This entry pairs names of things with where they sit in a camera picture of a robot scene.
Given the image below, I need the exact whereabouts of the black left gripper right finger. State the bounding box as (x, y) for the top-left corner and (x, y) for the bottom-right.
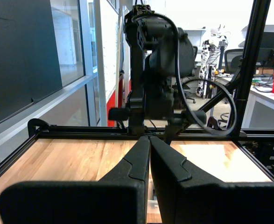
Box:
(150, 136), (274, 224)

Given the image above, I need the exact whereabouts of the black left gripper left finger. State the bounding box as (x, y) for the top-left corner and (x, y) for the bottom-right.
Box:
(0, 135), (151, 224)

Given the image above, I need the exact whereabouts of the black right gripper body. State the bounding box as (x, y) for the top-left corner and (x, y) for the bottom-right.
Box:
(108, 92), (207, 124)

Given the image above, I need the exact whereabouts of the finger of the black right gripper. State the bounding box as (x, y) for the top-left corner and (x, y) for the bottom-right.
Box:
(128, 119), (145, 137)
(164, 119), (182, 143)

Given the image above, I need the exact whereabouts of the white lattice robot figure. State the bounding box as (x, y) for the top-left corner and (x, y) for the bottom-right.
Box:
(197, 23), (230, 98)

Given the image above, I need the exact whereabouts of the white panel with red base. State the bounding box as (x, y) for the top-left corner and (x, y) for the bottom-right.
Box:
(99, 0), (125, 128)

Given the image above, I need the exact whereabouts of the black mesh office chair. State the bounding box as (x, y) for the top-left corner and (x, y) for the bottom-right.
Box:
(224, 48), (244, 75)

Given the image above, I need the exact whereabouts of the white office desk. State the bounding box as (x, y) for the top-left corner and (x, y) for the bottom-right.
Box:
(217, 74), (274, 129)

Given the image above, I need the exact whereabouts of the black right gripper cable loop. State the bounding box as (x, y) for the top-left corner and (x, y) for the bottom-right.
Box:
(148, 11), (237, 136)

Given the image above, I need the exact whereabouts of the black table frame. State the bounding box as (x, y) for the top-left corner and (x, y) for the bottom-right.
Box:
(0, 0), (274, 187)

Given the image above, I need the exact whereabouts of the grey aluminium partition frame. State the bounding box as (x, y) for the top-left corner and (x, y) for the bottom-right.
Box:
(0, 0), (105, 150)

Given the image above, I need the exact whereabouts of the black curved frame bracket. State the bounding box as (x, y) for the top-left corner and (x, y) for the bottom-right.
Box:
(27, 118), (50, 133)

